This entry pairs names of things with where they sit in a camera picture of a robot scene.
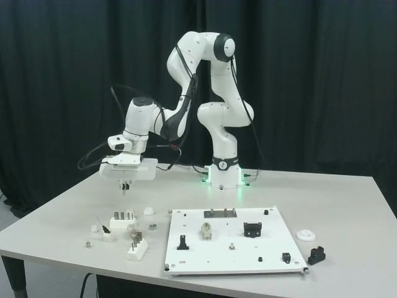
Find flat white plate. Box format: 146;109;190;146
103;153;144;166

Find black cable under table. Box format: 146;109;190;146
81;273;94;298

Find white task board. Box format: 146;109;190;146
163;206;310;276

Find black D-SUB plug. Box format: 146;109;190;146
307;245;326;264

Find black table leg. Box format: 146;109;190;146
0;256;25;298

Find white box with dark window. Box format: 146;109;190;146
107;135;133;153

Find silver wrist ring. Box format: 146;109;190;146
128;139;148;155

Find long black cable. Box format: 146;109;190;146
231;55;261;174

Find black plug with thin cable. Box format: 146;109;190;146
95;214;112;236

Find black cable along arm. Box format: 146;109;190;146
173;43;199;150

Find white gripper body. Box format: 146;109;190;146
99;157;158;182

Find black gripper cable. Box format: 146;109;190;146
78;143;125;171

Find black curtains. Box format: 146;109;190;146
0;0;397;212

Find white round peg holder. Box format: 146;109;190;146
109;216;138;231

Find white large gear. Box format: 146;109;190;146
295;228;316;243

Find white square peg holder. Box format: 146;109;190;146
124;240;149;261

